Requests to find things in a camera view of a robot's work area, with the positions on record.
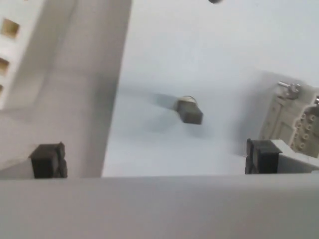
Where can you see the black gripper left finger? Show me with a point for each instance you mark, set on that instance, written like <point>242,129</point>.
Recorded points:
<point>48,161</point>

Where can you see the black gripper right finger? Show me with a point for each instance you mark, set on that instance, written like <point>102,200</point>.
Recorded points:
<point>265,159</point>

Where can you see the metal square peg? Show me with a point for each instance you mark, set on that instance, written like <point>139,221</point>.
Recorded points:
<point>190,112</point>

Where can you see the beige waterproof plug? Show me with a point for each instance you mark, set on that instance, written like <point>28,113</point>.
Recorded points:
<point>294,119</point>

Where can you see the white task board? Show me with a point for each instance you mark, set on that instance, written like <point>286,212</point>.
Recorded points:
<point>62,87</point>

